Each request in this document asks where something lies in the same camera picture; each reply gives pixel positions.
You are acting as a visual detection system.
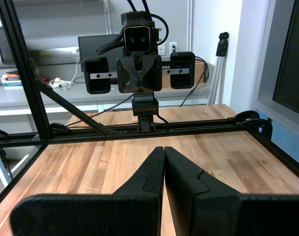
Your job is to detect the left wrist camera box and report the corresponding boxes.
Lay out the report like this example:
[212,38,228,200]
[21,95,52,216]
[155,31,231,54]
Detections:
[120,11,155,54]

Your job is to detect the black curved frame bracket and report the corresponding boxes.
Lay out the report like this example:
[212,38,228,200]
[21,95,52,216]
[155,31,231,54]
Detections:
[233,110,260,121]
[239,118,273,140]

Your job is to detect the dark computer monitor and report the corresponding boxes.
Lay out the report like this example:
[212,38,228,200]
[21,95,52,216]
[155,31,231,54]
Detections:
[0,26,17,66]
[77,34,125,85]

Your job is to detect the grey desk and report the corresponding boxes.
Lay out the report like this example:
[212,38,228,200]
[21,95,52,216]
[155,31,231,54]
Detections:
[0,61,215,116]

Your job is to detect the black left camera cable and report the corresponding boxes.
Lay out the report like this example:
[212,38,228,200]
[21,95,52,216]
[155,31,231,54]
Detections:
[150,13,170,46]

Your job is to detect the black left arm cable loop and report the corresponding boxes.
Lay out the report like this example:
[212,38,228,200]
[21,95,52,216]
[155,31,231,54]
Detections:
[96,36,124,55]

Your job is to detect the small book stack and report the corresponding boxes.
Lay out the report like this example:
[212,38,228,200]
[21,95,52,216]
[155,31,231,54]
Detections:
[0,73,24,89]

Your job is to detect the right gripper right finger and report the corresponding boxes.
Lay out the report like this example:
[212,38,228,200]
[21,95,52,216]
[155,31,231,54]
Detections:
[164,146,299,236]

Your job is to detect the white coiled cable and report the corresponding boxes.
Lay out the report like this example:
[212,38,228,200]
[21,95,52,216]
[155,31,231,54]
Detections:
[49,58,79,89]

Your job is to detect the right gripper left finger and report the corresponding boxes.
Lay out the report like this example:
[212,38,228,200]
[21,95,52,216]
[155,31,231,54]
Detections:
[9,146,164,236]

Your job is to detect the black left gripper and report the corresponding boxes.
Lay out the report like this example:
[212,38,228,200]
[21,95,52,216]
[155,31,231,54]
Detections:
[83,51,196,95]

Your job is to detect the black and silver tripod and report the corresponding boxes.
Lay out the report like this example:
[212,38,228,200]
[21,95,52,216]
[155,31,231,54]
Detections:
[209,31,230,105]

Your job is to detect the black metal frame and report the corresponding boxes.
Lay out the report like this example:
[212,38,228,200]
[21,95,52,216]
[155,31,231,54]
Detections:
[0,0,299,212]

